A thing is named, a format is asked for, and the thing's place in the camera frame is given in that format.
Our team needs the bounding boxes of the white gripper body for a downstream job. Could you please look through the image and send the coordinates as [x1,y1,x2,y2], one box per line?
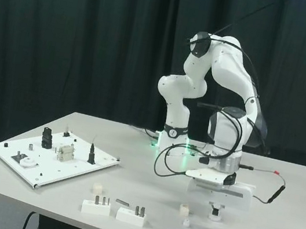
[184,174,257,213]

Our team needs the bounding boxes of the white medium gear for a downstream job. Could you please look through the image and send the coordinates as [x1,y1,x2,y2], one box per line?
[208,213,223,223]

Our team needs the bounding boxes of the white large gear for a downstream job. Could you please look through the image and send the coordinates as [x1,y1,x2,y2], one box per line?
[19,158,37,170]

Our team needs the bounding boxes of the white cube holder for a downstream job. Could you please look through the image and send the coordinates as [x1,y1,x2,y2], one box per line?
[178,203,192,218]
[91,182,105,197]

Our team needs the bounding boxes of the white two-peg holder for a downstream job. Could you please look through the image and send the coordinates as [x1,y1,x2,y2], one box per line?
[115,206,148,227]

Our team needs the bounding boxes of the white three-peg holder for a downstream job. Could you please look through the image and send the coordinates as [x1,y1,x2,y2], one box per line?
[80,196,113,218]

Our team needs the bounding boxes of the tall black plug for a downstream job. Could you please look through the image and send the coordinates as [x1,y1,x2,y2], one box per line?
[86,136,101,166]

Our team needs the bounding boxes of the beige connector block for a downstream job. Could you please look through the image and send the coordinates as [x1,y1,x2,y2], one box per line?
[55,141,77,164]

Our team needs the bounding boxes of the white task board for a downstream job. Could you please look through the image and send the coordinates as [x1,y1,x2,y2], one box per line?
[0,116,126,203]

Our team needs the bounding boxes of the black D-SUB plug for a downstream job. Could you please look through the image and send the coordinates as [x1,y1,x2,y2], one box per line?
[39,125,56,151]

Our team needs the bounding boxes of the black curtains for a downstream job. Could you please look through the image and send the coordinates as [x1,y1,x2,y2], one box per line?
[0,0,306,201]

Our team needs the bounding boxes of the black looped gripper cable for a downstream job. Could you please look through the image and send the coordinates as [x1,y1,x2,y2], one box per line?
[152,139,216,187]

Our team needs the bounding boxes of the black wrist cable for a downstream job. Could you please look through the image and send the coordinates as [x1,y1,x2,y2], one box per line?
[188,101,253,166]

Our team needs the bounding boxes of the black cables at arm foot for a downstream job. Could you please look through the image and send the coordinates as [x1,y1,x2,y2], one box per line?
[127,122,163,140]

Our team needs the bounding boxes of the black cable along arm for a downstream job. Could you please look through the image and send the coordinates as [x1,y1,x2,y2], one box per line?
[169,31,289,157]

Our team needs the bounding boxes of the thin black overhead cable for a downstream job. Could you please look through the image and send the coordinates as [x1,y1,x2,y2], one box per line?
[213,0,280,46]

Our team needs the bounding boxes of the black cable under table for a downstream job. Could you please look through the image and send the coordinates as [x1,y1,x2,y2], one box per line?
[22,210,41,229]

